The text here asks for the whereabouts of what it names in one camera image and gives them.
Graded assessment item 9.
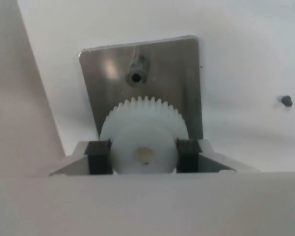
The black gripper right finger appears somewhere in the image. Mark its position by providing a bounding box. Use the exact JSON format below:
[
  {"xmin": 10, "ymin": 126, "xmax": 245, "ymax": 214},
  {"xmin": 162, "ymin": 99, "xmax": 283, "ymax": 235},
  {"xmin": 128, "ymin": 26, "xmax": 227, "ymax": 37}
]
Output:
[{"xmin": 176, "ymin": 138, "xmax": 238, "ymax": 173}]

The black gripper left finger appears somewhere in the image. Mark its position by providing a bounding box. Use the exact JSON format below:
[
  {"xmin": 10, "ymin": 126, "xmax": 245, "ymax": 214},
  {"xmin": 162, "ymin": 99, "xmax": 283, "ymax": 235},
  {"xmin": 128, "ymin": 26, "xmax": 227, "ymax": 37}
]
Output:
[{"xmin": 48, "ymin": 138, "xmax": 113, "ymax": 177}]

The white medium gear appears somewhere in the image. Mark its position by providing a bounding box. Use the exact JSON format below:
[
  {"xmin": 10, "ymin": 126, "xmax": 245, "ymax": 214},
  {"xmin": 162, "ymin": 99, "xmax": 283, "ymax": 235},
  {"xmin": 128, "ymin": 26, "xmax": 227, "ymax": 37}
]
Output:
[{"xmin": 99, "ymin": 95, "xmax": 189, "ymax": 175}]

